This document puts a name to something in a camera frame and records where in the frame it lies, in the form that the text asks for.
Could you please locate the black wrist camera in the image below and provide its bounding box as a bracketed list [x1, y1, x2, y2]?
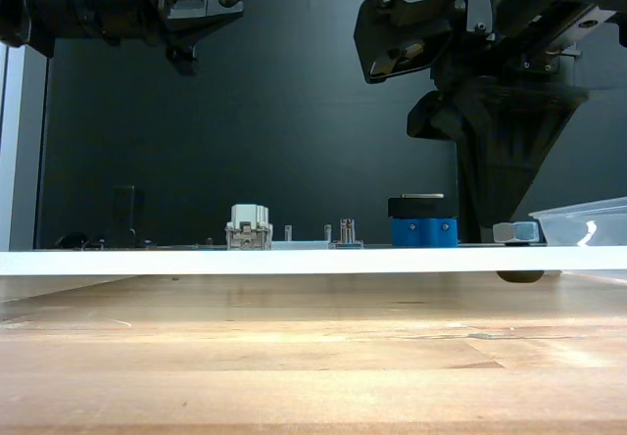
[352, 0, 459, 84]

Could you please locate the silver M12 hex nut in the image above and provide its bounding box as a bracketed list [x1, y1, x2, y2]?
[492, 221, 540, 245]

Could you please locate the black vertical post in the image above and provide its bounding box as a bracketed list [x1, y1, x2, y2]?
[455, 140, 486, 246]

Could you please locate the clear block with two pins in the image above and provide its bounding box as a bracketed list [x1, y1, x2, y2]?
[271, 223, 334, 251]

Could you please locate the blue and black connector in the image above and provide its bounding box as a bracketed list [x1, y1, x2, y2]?
[387, 193, 460, 249]

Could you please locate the black rubber board foot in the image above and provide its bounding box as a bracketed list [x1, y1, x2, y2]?
[497, 270, 548, 285]

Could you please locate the grey connector housing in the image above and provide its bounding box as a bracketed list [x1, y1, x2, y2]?
[224, 203, 274, 251]

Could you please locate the clear plastic tub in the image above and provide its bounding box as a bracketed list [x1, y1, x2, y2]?
[528, 197, 627, 249]

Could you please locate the white board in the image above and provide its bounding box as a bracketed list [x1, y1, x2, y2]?
[0, 243, 627, 278]

